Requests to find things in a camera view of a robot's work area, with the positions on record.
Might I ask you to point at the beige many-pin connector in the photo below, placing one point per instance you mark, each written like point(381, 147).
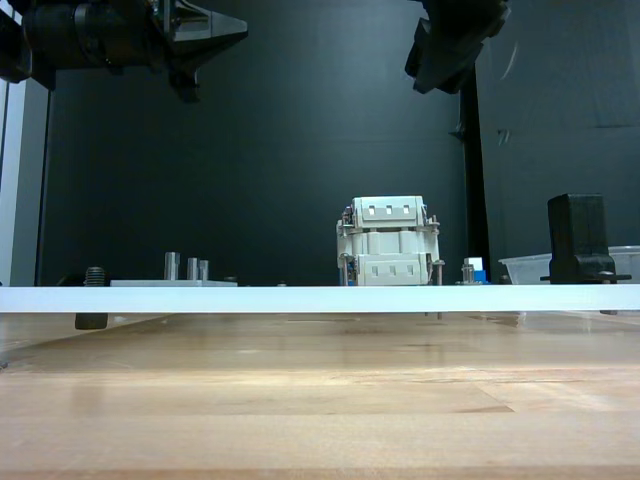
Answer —
point(387, 255)

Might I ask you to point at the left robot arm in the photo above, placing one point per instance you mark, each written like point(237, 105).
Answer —
point(60, 35)

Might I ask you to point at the blue socket block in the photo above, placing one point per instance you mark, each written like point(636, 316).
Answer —
point(475, 272)

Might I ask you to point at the clear plastic container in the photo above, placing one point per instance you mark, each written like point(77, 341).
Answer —
point(525, 270)

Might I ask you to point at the short steel peg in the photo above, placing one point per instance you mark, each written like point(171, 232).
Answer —
point(204, 270)
point(172, 266)
point(192, 269)

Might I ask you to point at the black block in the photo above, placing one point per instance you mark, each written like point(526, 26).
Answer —
point(577, 230)

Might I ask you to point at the threaded stud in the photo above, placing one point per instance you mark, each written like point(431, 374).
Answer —
point(96, 276)

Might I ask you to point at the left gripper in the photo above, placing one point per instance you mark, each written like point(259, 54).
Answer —
point(182, 60)

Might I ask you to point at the white task board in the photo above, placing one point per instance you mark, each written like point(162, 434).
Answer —
point(320, 300)

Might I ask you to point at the beige connector top half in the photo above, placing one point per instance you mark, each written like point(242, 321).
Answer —
point(389, 211)

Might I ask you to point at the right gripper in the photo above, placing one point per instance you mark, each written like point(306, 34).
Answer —
point(450, 45)

